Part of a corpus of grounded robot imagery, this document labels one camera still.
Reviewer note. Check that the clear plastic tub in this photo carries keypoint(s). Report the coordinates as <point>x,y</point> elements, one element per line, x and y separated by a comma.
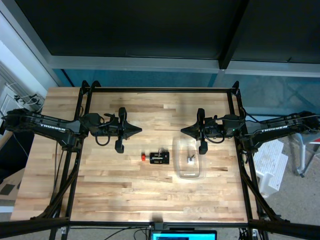
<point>191,175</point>

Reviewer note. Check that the laptop screen with blue edge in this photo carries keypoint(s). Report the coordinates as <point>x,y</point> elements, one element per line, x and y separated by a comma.
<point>182,236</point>

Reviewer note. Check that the grey metal chair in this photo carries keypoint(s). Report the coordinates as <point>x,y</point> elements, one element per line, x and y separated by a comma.
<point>302,155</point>

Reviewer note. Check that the black square pad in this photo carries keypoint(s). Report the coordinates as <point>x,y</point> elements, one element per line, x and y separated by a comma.
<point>6,190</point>

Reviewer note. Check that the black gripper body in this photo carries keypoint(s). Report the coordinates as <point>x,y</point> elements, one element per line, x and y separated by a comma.
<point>203,130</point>
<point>121,130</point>

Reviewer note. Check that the cardboard box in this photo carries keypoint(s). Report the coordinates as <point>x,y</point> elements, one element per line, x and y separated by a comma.
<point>12,178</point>

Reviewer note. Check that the white plastic step stool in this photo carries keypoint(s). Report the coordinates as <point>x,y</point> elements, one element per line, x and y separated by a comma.
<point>270,170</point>

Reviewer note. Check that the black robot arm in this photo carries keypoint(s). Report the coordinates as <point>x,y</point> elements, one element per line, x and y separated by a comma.
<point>50,126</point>
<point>272,128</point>

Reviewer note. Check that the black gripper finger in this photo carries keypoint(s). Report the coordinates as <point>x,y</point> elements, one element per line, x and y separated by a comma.
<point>132,132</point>
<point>192,127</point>
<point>192,133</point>
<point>132,127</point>

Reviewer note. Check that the black clamp hub, red knob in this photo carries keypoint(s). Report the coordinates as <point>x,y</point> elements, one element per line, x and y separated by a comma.
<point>160,160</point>

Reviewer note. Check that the white foam block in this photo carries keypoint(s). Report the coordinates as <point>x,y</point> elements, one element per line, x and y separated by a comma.
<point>190,162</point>

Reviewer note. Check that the black metal frame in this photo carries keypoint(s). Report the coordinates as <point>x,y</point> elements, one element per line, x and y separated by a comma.
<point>30,226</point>

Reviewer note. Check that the black camera mount box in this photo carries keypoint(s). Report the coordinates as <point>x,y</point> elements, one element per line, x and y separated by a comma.
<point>158,225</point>

